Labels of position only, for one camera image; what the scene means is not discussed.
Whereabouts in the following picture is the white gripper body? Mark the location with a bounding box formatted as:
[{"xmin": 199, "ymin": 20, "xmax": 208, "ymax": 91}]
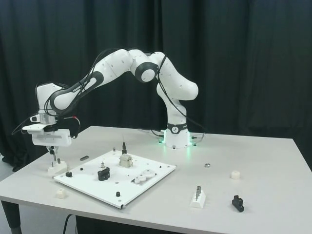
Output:
[{"xmin": 31, "ymin": 129, "xmax": 72, "ymax": 147}]

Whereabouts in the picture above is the white task board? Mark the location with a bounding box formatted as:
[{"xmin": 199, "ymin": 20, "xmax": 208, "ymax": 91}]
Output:
[{"xmin": 53, "ymin": 149, "xmax": 177, "ymax": 209}]

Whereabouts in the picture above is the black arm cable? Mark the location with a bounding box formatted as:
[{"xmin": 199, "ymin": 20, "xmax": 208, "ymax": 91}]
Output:
[{"xmin": 39, "ymin": 48, "xmax": 206, "ymax": 137}]

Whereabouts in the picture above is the white round peg holder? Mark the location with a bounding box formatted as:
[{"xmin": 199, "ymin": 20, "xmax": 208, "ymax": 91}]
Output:
[{"xmin": 190, "ymin": 192, "xmax": 207, "ymax": 209}]

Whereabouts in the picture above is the black floor cable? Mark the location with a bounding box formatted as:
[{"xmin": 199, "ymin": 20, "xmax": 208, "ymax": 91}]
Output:
[{"xmin": 63, "ymin": 214, "xmax": 77, "ymax": 234}]

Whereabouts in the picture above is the black curtain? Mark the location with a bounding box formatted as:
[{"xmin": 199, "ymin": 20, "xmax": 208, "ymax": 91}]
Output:
[{"xmin": 0, "ymin": 0, "xmax": 312, "ymax": 172}]

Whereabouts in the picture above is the silver wrist ring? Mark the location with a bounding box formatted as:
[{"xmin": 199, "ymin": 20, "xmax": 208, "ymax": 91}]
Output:
[{"xmin": 39, "ymin": 112, "xmax": 57, "ymax": 125}]

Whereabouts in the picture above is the black waterproof plug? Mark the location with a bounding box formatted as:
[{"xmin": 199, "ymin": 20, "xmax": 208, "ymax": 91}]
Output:
[{"xmin": 121, "ymin": 133, "xmax": 128, "ymax": 155}]

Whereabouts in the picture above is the white square peg holder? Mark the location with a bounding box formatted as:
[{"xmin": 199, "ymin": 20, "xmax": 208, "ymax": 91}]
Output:
[{"xmin": 47, "ymin": 160, "xmax": 68, "ymax": 175}]

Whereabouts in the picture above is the black table leg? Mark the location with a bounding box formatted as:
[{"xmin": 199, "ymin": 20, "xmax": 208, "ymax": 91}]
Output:
[{"xmin": 0, "ymin": 200, "xmax": 20, "ymax": 234}]

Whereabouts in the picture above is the black D-SUB plug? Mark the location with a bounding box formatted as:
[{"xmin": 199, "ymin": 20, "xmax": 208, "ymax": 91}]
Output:
[{"xmin": 232, "ymin": 195, "xmax": 245, "ymax": 213}]

